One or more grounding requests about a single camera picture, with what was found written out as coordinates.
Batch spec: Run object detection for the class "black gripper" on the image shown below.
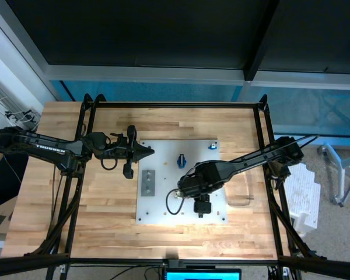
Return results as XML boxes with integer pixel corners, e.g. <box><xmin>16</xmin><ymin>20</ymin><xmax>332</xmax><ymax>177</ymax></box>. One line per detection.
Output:
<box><xmin>177</xmin><ymin>174</ymin><xmax>212</xmax><ymax>215</ymax></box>
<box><xmin>110</xmin><ymin>125</ymin><xmax>156</xmax><ymax>180</ymax></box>

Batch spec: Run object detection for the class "grey metal plate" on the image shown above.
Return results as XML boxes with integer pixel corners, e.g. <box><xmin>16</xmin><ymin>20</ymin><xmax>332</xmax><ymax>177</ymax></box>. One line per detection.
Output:
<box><xmin>139</xmin><ymin>169</ymin><xmax>157</xmax><ymax>198</ymax></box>

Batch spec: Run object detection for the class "white task board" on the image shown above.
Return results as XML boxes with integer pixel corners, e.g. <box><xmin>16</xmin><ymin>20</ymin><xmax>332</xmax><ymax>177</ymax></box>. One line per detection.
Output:
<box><xmin>135</xmin><ymin>139</ymin><xmax>229</xmax><ymax>225</ymax></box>

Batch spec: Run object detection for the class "blue clamp with white insert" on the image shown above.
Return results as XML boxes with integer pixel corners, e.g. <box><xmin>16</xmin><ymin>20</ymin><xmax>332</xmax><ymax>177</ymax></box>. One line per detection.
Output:
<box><xmin>176</xmin><ymin>153</ymin><xmax>188</xmax><ymax>170</ymax></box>

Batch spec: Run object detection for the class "blue laptop screen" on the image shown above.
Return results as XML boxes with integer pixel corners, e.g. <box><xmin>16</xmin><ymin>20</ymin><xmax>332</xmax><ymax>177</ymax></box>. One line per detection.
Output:
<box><xmin>162</xmin><ymin>268</ymin><xmax>242</xmax><ymax>280</ymax></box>

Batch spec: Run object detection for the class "white foam packaging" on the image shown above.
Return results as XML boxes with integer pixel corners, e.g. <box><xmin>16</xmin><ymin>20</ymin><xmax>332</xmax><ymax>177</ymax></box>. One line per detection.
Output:
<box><xmin>283</xmin><ymin>163</ymin><xmax>322</xmax><ymax>237</ymax></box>

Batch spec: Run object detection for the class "silver metal stand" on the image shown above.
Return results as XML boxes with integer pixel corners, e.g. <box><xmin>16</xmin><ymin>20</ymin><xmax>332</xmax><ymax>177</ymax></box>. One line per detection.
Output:
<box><xmin>317</xmin><ymin>142</ymin><xmax>350</xmax><ymax>208</ymax></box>

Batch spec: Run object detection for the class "brown cardboard sheet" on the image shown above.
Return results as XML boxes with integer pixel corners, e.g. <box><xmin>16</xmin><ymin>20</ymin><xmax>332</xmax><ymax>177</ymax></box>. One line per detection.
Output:
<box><xmin>0</xmin><ymin>195</ymin><xmax>18</xmax><ymax>249</ymax></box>

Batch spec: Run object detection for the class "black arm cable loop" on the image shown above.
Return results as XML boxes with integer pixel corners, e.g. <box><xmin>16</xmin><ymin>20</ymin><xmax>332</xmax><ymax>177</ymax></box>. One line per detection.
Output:
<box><xmin>166</xmin><ymin>188</ymin><xmax>184</xmax><ymax>216</ymax></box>
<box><xmin>100</xmin><ymin>150</ymin><xmax>118</xmax><ymax>172</ymax></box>

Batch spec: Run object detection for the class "black aluminium frame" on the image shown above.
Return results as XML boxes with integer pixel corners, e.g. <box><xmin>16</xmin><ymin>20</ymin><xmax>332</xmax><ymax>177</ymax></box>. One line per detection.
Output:
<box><xmin>0</xmin><ymin>93</ymin><xmax>350</xmax><ymax>280</ymax></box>

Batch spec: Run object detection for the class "black plug cable bundle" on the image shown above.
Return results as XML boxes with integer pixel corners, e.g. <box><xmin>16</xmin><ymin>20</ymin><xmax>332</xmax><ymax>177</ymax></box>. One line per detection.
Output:
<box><xmin>4</xmin><ymin>108</ymin><xmax>38</xmax><ymax>124</ymax></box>

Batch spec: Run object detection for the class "black wall post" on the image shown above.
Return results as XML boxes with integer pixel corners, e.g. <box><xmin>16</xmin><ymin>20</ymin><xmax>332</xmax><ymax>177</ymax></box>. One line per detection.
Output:
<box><xmin>243</xmin><ymin>0</ymin><xmax>281</xmax><ymax>82</ymax></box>

